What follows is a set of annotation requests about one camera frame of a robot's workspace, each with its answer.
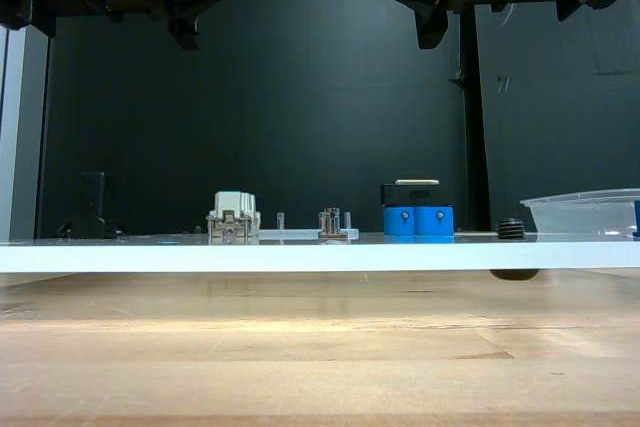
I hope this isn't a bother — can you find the beige multi-pin connector housing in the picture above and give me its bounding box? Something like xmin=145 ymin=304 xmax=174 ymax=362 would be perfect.
xmin=205 ymin=190 xmax=261 ymax=246

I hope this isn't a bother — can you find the small metal connector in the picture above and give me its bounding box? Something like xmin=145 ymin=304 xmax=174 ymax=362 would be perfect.
xmin=317 ymin=206 xmax=347 ymax=244

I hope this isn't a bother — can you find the blue socket holder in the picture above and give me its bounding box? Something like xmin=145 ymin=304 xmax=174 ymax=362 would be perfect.
xmin=383 ymin=204 xmax=456 ymax=239

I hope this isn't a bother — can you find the clear bar with metal clamps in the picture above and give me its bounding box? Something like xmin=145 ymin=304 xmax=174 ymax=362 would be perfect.
xmin=259 ymin=211 xmax=360 ymax=241

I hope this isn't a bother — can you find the black knob screw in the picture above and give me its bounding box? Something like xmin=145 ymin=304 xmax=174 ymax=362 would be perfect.
xmin=494 ymin=218 xmax=526 ymax=239

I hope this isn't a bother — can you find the white mounting board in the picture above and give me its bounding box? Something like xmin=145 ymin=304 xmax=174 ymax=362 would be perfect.
xmin=0 ymin=232 xmax=640 ymax=276

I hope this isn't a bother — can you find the clear plastic tub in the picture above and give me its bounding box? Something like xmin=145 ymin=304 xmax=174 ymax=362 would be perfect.
xmin=518 ymin=188 xmax=640 ymax=239

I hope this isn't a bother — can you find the black rubber foot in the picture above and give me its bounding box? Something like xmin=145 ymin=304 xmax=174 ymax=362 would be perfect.
xmin=489 ymin=269 xmax=541 ymax=282

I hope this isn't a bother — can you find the black metal frame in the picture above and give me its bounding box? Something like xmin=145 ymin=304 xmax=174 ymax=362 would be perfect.
xmin=449 ymin=11 xmax=494 ymax=234

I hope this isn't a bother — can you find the black upright bracket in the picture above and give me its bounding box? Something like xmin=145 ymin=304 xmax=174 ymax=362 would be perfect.
xmin=57 ymin=171 xmax=126 ymax=239

